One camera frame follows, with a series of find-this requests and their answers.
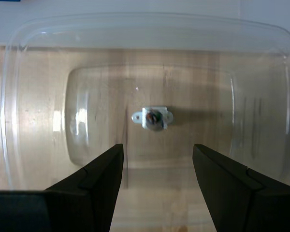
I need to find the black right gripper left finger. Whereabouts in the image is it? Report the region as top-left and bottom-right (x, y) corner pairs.
(0, 144), (124, 232)

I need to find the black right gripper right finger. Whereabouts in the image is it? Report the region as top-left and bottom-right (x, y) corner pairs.
(193, 144), (290, 232)

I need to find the white flanged plug holder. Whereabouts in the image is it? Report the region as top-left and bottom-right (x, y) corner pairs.
(131, 106), (174, 130)

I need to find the clear plastic tub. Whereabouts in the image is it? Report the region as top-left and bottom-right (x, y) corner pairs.
(0, 11), (290, 194)

